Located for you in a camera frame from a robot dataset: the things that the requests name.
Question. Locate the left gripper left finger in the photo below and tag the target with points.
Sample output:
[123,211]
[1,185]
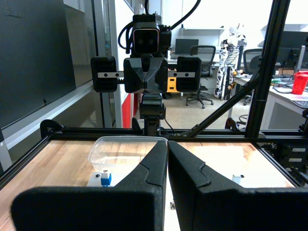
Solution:
[84,209]

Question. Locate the small metal clamp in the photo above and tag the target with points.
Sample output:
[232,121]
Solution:
[172,205]

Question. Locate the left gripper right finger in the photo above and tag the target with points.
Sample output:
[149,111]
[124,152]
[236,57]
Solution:
[240,209]

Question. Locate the black aluminium frame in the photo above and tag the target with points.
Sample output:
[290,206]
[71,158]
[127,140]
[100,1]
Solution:
[267,72]

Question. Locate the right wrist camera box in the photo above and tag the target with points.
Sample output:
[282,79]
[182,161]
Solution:
[146,41]

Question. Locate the white wall shelf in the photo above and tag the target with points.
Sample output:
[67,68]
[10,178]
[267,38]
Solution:
[204,29]

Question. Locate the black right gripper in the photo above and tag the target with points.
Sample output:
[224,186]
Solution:
[103,84]

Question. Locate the yellow drawer cabinet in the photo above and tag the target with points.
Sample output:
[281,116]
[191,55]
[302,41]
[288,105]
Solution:
[169,84]

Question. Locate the large black computer monitor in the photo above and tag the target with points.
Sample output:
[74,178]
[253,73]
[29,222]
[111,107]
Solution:
[294,41]

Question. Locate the red cabinet panel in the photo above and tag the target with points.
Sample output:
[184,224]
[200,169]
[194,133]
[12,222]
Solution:
[127,110]

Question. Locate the small black computer monitor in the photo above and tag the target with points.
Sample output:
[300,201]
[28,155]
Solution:
[186,47]

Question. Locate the small silver bracket bar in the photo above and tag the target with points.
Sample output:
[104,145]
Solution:
[236,180]

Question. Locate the black mesh office chair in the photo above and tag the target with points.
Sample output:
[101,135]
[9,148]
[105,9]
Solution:
[251,61]
[209,72]

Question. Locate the red waste bin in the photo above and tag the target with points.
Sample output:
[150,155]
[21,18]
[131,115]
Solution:
[299,83]

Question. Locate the white humanoid robot figure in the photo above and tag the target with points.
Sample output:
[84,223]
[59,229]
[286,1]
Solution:
[227,57]

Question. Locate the white task board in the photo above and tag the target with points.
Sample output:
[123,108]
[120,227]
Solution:
[169,221]

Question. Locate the blue white small connector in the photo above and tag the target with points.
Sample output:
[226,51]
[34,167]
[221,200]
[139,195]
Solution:
[106,181]

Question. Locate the clear plastic tub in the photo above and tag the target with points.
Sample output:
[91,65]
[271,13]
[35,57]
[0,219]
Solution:
[101,158]

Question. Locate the white work desk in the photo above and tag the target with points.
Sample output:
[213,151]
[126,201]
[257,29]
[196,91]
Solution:
[281,98]

